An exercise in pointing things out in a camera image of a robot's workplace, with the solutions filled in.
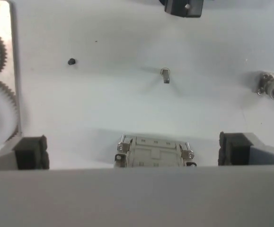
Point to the beige waterproof plug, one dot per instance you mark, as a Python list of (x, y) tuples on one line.
[(154, 153)]

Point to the thin metal square peg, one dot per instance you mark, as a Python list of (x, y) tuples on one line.
[(165, 76)]

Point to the white task board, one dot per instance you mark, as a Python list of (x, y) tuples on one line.
[(103, 106)]

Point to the black D-SUB plug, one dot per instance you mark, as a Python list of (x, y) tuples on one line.
[(181, 9)]

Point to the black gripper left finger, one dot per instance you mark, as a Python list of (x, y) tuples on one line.
[(30, 153)]

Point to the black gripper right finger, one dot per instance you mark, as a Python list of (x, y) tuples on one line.
[(233, 151)]

